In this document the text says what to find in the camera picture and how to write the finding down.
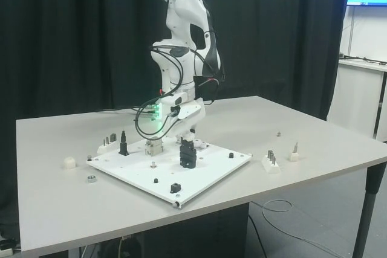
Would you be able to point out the flat white wrist plate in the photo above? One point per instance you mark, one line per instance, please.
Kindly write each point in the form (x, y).
(190, 109)

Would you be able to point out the white medium gear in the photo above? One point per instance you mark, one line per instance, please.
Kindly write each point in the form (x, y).
(200, 143)

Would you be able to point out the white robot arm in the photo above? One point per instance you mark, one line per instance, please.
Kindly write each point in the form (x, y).
(181, 13)

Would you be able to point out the black D-SUB plug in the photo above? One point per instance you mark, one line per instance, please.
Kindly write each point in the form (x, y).
(187, 158)

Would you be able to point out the small white block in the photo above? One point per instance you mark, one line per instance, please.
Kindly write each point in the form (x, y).
(69, 163)

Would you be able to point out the white large gear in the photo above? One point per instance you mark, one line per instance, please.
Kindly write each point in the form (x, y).
(178, 141)

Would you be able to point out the metal nut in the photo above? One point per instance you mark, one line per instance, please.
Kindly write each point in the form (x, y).
(91, 179)

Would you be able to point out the widest metal round peg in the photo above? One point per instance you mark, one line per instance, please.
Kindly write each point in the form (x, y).
(269, 154)

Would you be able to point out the black table leg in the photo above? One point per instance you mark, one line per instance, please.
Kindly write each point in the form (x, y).
(370, 185)

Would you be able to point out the black curtains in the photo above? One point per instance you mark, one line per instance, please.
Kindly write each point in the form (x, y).
(60, 28)

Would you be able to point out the white cabinet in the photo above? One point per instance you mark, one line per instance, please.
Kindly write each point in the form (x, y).
(356, 104)

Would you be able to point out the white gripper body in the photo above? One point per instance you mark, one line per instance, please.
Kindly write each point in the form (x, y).
(199, 116)

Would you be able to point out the small white peg holder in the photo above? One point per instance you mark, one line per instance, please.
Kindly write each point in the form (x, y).
(293, 156)

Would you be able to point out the black slim upright plug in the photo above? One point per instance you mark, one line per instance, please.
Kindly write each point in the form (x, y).
(123, 146)

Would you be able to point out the slim grey metal peg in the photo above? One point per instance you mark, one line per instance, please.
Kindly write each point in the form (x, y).
(295, 147)

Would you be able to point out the white task board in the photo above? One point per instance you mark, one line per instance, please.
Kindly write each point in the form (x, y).
(145, 176)

